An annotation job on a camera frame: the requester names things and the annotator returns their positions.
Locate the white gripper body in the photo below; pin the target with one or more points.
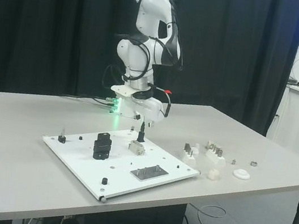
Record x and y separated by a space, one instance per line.
150 107

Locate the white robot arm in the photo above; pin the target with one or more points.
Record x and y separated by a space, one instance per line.
149 17

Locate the large metal square peg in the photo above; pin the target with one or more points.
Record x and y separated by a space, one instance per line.
186 148

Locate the medium metal square peg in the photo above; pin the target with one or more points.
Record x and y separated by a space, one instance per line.
190 151

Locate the small metal square peg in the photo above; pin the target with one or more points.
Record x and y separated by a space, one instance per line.
192 154

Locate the white square peg holder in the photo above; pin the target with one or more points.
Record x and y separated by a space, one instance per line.
189 159

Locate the small metal round peg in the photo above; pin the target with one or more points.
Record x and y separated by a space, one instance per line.
212 147

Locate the medium metal round peg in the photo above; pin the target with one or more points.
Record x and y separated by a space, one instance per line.
216 150

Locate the white round peg holder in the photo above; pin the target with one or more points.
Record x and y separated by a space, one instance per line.
214 159

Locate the large metal round peg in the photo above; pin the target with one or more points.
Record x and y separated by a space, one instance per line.
220 152

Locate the black waterproof plug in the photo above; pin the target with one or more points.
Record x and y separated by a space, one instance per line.
141 135

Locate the black D-SUB plug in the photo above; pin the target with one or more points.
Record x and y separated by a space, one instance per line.
102 147

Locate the white small gear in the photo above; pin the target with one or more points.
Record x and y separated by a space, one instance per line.
196 147

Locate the white task board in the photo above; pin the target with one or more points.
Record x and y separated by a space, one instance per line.
78 160

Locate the black BNC plug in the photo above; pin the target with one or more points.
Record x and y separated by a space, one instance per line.
62 138

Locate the small white holder block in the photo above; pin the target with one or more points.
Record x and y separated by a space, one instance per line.
214 174

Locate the white large gear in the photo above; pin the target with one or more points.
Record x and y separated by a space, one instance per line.
242 174

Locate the black curtain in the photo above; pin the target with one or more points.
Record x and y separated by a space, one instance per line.
52 24

